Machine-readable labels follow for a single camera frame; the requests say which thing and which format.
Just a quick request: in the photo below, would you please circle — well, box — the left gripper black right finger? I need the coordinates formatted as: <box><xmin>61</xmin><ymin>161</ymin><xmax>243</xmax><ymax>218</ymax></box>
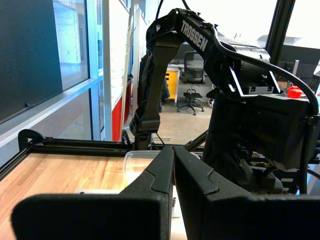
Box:
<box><xmin>174</xmin><ymin>146</ymin><xmax>320</xmax><ymax>240</ymax></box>

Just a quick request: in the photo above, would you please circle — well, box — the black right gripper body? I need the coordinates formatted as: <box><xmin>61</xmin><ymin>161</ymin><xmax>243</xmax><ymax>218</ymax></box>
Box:
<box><xmin>202</xmin><ymin>93</ymin><xmax>320</xmax><ymax>195</ymax></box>

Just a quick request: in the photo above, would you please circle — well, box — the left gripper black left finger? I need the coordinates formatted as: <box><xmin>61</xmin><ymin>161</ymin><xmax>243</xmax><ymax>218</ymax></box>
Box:
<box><xmin>11</xmin><ymin>146</ymin><xmax>175</xmax><ymax>240</ymax></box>

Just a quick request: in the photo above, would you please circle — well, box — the red container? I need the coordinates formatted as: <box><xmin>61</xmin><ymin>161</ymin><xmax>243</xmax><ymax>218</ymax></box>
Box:
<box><xmin>286</xmin><ymin>85</ymin><xmax>305</xmax><ymax>99</ymax></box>

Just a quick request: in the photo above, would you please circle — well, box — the clear plastic tub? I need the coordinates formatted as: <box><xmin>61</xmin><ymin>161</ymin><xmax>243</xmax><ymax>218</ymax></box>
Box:
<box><xmin>123</xmin><ymin>149</ymin><xmax>163</xmax><ymax>186</ymax></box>

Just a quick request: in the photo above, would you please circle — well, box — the black office chair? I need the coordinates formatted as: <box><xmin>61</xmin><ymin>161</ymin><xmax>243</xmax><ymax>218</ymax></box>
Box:
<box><xmin>176</xmin><ymin>51</ymin><xmax>208</xmax><ymax>116</ymax></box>

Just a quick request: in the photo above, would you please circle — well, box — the white and red partition panel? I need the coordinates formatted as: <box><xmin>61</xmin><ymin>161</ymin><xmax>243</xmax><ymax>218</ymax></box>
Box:
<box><xmin>109</xmin><ymin>3</ymin><xmax>148</xmax><ymax>143</ymax></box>

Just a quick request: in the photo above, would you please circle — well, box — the yellow drawer cabinet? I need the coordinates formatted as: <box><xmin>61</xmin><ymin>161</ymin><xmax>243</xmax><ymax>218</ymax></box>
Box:
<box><xmin>164</xmin><ymin>69</ymin><xmax>180</xmax><ymax>100</ymax></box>

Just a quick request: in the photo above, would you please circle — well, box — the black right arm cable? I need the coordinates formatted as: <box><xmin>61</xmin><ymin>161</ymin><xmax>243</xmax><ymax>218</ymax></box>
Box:
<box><xmin>212</xmin><ymin>23</ymin><xmax>320</xmax><ymax>196</ymax></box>

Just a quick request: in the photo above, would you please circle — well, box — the black metal frame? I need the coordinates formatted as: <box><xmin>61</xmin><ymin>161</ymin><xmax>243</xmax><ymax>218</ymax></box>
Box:
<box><xmin>0</xmin><ymin>0</ymin><xmax>297</xmax><ymax>182</ymax></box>

